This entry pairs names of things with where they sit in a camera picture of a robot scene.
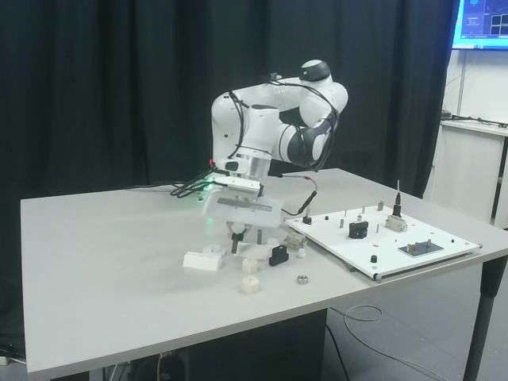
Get black D-SUB plug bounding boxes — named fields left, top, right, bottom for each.
left=268, top=244, right=288, bottom=267

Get white block holder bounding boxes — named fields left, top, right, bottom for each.
left=183, top=249, right=224, bottom=272

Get blue screen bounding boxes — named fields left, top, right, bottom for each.
left=451, top=0, right=508, bottom=52

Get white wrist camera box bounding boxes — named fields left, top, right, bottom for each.
left=213, top=175, right=264, bottom=198

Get white task board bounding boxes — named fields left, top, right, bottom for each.
left=284, top=200, right=483, bottom=282

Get white cabinet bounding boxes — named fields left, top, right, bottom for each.
left=433, top=117, right=508, bottom=230

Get grey floor cable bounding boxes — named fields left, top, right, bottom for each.
left=325, top=303, right=400, bottom=381

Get black curtains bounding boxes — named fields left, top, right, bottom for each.
left=0, top=0, right=461, bottom=381

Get black cables on table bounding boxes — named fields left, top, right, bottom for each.
left=125, top=168, right=218, bottom=198

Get thin black rod with wire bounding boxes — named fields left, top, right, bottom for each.
left=291, top=175, right=320, bottom=218

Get black table leg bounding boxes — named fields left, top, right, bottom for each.
left=465, top=253, right=502, bottom=381

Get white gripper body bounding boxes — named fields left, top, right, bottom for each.
left=202, top=193, right=284, bottom=230

